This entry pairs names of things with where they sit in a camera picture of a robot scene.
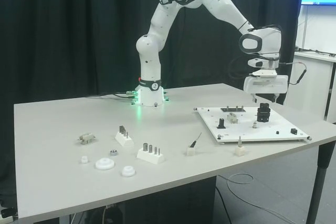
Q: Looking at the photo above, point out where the white cabinet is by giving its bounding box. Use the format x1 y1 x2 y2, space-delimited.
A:
285 50 336 124

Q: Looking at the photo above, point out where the beige metal connector plug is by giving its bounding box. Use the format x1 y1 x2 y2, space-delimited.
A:
78 133 97 146

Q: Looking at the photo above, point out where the white task board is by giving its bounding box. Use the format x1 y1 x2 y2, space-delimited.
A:
193 105 313 145

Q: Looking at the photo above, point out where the black D-SUB plug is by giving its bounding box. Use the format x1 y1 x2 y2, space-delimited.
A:
257 101 271 123

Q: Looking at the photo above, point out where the dark grey table leg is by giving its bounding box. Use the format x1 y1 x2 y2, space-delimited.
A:
306 143 332 224

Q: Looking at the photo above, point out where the white square peg holder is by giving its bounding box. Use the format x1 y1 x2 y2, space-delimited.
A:
114 131 134 147

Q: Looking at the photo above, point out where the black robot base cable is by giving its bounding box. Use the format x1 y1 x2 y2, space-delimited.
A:
86 91 138 99

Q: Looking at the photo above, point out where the grey floor cable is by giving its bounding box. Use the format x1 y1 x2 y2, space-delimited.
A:
226 173 312 217

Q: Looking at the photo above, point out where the white medium gear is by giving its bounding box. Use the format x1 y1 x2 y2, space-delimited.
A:
121 165 136 177

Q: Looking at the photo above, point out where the black curtain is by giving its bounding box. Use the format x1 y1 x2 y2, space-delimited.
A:
0 0 307 209

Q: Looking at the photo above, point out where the white large gear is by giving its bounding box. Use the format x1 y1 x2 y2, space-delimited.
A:
94 157 116 170

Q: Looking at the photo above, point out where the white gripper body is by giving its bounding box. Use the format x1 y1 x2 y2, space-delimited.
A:
243 74 288 95

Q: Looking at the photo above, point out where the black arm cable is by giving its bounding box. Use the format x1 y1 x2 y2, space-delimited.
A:
159 0 284 84

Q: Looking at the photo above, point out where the thin black rod on wire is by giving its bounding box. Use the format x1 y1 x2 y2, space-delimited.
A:
279 61 308 85

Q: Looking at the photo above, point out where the white round peg holder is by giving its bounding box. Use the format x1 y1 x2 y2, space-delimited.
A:
136 150 165 166

